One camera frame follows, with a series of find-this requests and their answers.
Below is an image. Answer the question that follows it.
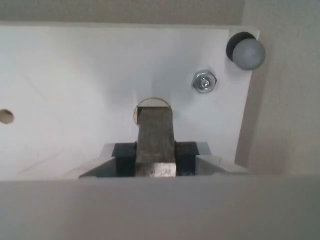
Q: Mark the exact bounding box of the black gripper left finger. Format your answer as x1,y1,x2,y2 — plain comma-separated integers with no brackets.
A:
79,142,138,180

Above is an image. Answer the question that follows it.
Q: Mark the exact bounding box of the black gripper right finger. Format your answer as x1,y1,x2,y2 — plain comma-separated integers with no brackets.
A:
174,141,249,177

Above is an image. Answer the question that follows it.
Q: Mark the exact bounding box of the metal square peg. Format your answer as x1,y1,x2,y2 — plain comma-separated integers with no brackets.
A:
135,106,178,179

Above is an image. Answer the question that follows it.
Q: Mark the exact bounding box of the white task board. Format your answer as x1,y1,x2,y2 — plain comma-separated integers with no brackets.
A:
0,21,267,182

